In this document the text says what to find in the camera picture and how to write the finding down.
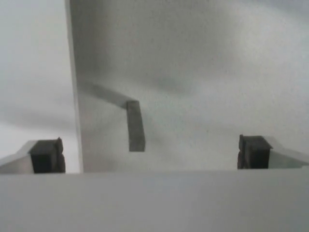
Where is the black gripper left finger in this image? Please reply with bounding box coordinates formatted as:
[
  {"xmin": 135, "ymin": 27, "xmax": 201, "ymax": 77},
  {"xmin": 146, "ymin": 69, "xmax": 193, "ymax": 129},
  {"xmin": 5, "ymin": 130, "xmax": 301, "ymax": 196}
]
[{"xmin": 0, "ymin": 137, "xmax": 66, "ymax": 174}]

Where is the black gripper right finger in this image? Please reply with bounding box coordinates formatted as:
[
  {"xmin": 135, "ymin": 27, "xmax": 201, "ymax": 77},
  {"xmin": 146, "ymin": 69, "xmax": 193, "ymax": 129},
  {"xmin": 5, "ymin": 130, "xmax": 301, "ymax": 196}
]
[{"xmin": 237, "ymin": 134, "xmax": 309, "ymax": 170}]

